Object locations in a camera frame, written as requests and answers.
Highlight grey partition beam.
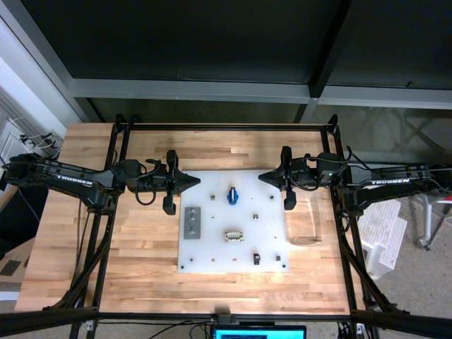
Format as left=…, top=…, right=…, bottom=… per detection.
left=0, top=0, right=452, bottom=123

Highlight black partition post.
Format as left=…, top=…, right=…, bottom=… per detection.
left=308, top=0, right=354, bottom=99

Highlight grey metal stand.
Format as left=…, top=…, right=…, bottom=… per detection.
left=408, top=186, right=452, bottom=252

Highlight black metal frame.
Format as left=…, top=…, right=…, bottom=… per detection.
left=0, top=112, right=452, bottom=339

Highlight black table-level camera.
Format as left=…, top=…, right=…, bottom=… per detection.
left=214, top=306, right=237, bottom=325

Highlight white plastic step stool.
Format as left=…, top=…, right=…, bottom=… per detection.
left=357, top=198, right=403, bottom=282

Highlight white taskboard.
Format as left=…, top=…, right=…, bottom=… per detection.
left=175, top=169, right=292, bottom=274

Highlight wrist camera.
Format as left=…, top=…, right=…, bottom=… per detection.
left=317, top=152, right=340, bottom=179
left=119, top=159, right=143, bottom=178

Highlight cardboard box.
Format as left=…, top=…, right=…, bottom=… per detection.
left=0, top=236, right=36, bottom=283

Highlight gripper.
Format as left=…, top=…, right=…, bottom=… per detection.
left=136, top=150, right=201, bottom=216
left=258, top=146, right=321, bottom=212

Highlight grey peg plate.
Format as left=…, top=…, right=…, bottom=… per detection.
left=184, top=206, right=203, bottom=241

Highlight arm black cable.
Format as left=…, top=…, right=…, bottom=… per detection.
left=135, top=158, right=160, bottom=206
left=289, top=153, right=349, bottom=194

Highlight laptop screen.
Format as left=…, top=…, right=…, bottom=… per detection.
left=210, top=324, right=307, bottom=339

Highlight clear plastic tub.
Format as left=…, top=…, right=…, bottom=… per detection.
left=284, top=189, right=333, bottom=249

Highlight tangled wall cables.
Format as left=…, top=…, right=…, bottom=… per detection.
left=17, top=131, right=63, bottom=151

